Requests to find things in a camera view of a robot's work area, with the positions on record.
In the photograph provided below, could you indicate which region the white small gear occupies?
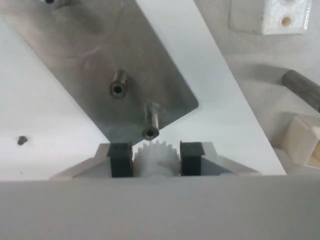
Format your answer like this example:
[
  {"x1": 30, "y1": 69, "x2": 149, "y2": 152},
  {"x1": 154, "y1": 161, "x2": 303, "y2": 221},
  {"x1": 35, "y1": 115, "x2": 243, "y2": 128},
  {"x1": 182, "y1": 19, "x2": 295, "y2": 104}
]
[{"x1": 132, "y1": 141, "x2": 181, "y2": 178}]

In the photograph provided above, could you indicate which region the white holder with holes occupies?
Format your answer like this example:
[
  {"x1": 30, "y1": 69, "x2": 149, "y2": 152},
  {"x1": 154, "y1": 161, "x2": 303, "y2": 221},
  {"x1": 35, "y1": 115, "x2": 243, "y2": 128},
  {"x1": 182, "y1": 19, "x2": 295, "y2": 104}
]
[{"x1": 228, "y1": 0, "x2": 311, "y2": 36}]

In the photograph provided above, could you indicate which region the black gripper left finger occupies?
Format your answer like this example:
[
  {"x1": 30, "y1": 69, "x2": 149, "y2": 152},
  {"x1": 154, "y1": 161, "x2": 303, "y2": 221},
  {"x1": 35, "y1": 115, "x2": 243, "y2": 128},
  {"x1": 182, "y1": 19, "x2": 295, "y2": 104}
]
[{"x1": 48, "y1": 141, "x2": 134, "y2": 180}]

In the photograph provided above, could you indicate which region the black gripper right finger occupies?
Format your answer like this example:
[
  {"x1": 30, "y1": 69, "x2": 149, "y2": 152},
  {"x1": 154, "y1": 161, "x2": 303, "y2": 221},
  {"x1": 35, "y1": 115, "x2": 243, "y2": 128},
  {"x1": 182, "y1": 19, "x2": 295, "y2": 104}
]
[{"x1": 179, "y1": 140, "x2": 261, "y2": 176}]

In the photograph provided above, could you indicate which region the grey metal round peg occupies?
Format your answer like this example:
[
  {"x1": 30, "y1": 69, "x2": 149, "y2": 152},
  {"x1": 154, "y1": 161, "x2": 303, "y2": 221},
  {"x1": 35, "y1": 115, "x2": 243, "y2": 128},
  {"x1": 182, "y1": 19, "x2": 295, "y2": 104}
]
[{"x1": 281, "y1": 69, "x2": 320, "y2": 113}]

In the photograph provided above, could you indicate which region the cream square holder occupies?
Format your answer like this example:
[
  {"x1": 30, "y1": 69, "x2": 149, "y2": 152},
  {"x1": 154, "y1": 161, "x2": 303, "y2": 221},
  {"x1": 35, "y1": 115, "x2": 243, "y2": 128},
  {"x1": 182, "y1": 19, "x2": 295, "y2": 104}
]
[{"x1": 283, "y1": 112, "x2": 320, "y2": 173}]

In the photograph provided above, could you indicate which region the white task board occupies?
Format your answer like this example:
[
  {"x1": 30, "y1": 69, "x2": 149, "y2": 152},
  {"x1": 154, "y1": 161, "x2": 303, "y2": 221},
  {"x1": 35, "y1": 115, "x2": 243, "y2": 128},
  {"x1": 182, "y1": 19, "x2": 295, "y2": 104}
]
[{"x1": 0, "y1": 0, "x2": 287, "y2": 181}]

